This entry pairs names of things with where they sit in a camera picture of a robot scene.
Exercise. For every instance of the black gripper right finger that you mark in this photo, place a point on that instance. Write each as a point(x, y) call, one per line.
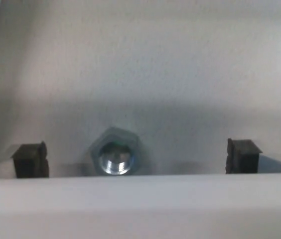
point(242, 159)

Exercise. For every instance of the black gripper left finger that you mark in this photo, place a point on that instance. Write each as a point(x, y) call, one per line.
point(32, 161)

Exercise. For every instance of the metal hex nut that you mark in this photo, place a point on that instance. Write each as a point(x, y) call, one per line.
point(114, 154)

